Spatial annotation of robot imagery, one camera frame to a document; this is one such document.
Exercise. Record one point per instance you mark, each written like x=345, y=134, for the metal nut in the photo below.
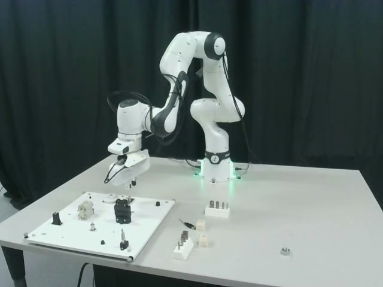
x=285, y=251

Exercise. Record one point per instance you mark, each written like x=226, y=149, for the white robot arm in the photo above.
x=215, y=143

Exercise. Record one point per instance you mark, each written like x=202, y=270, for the white large gear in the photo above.
x=110, y=198

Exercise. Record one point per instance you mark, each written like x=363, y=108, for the small white cube holder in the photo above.
x=204, y=241
x=201, y=224

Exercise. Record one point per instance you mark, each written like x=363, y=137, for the black Ethernet plug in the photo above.
x=57, y=219

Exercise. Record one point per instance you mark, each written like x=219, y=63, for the white square peg holder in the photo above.
x=182, y=251

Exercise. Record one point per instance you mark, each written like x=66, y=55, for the white task board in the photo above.
x=89, y=236

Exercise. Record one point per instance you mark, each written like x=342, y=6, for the white round peg holder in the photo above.
x=217, y=213

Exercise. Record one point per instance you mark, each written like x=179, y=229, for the dark cabinet under table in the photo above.
x=113, y=279

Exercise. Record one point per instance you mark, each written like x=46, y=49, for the black table leg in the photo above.
x=13, y=266

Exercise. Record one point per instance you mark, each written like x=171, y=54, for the metal BNC plug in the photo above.
x=93, y=227

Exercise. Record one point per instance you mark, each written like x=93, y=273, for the beige waterproof plug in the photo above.
x=83, y=211

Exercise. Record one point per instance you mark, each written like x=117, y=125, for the black D-SUB plug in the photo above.
x=122, y=212

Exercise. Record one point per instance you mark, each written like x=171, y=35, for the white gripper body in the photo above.
x=134, y=170

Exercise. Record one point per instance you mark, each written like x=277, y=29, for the black curtain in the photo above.
x=60, y=59

